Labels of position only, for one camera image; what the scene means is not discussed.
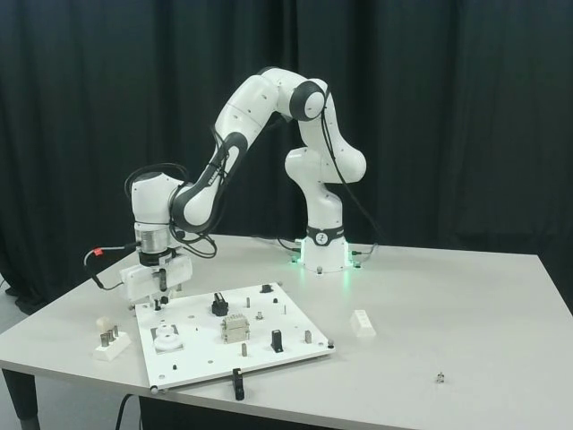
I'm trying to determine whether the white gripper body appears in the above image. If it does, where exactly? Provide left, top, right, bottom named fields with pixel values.
left=118, top=255, right=193, bottom=302

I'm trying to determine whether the white large gear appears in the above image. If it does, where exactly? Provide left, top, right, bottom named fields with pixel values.
left=153, top=335, right=184, bottom=355

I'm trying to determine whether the white peg holder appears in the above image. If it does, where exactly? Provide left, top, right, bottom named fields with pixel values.
left=92, top=331, right=133, bottom=362

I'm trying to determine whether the white task board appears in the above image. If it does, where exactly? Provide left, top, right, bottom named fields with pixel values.
left=133, top=281, right=336, bottom=391

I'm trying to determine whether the black table leg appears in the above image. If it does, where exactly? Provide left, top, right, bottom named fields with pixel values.
left=0, top=366, right=37, bottom=430

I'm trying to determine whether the black curtain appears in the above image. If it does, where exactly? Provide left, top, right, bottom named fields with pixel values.
left=0, top=0, right=573, bottom=299

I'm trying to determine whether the white holder with holes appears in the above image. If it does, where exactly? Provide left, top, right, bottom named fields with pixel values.
left=349, top=308, right=377, bottom=338

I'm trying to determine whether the black cable under table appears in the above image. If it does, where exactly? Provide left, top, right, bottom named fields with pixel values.
left=116, top=393, right=138, bottom=430

